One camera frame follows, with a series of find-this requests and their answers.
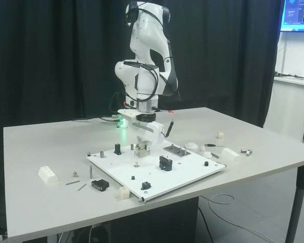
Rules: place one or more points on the white task board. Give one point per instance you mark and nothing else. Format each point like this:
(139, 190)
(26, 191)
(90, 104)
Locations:
(152, 174)

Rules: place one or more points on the white large gear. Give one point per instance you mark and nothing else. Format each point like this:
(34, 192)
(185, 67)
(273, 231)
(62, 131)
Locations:
(191, 146)

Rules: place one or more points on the white medium gear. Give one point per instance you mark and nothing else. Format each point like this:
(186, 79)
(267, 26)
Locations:
(202, 147)

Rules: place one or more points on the beige metal waterproof plug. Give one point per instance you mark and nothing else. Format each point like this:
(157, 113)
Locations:
(139, 151)

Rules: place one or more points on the white wedge-shaped peg holder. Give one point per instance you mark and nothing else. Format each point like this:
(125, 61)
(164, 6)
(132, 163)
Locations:
(47, 174)
(231, 154)

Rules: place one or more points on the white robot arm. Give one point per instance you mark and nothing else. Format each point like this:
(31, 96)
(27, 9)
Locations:
(147, 38)

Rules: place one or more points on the black curtains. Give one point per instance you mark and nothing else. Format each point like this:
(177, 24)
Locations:
(53, 63)

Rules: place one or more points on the blue screen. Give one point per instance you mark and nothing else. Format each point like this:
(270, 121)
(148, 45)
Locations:
(297, 15)

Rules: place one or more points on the white small gear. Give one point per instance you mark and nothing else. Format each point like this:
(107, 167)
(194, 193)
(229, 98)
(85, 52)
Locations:
(205, 152)

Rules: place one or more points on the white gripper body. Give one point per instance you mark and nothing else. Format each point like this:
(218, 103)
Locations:
(154, 132)

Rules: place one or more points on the black D-SUB plug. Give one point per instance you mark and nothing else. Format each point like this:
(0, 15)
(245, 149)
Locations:
(99, 184)

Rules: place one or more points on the metal BNC plug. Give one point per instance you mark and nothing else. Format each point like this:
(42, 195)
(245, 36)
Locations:
(75, 174)

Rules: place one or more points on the grey Ethernet plug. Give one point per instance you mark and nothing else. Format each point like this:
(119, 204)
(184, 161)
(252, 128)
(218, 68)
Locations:
(246, 152)

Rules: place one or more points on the metal round peg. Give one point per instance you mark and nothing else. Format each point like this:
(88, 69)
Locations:
(90, 172)
(72, 182)
(215, 155)
(81, 187)

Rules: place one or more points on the dark grey table leg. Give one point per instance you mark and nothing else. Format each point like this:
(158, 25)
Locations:
(300, 197)

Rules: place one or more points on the small white cube holder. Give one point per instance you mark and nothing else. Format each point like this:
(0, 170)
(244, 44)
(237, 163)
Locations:
(124, 194)
(220, 134)

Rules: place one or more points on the white cabinet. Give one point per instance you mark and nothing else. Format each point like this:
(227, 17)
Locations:
(286, 108)

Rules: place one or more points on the metal square peg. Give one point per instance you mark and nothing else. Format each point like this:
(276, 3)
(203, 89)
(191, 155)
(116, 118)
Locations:
(101, 154)

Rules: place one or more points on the black USB plug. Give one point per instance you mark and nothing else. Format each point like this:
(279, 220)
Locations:
(210, 145)

